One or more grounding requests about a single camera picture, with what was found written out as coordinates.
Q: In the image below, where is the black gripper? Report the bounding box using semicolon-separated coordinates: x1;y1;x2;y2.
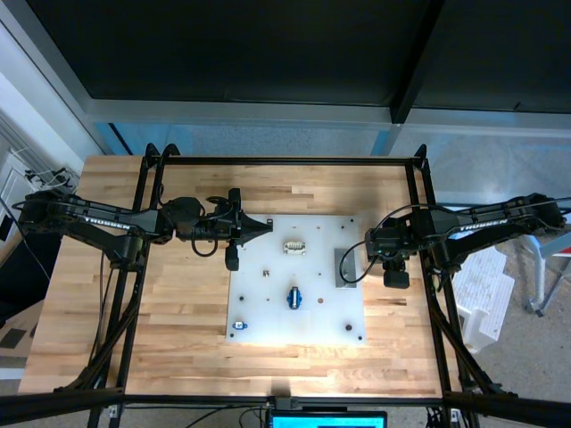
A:
212;187;274;272
382;261;410;290

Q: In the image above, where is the grey metal holder plate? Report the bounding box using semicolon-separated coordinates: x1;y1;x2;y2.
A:
333;248;358;290

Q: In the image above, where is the white foam packing block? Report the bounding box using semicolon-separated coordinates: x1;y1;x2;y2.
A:
451;247;519;356

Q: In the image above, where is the white task board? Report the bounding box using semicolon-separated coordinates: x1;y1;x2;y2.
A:
228;214;368;345

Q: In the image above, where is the grey metal stand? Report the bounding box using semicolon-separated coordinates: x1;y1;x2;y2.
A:
520;234;571;318

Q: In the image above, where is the laptop screen with blue edge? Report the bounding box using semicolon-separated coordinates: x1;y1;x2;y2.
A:
266;410;388;428

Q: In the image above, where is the brown cardboard box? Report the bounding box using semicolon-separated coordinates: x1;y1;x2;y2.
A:
0;299;46;371

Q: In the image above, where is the black aluminium table frame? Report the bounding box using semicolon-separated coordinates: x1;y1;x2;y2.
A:
0;142;571;428

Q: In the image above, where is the black wall pillar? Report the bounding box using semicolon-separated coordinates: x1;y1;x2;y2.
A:
390;0;450;125

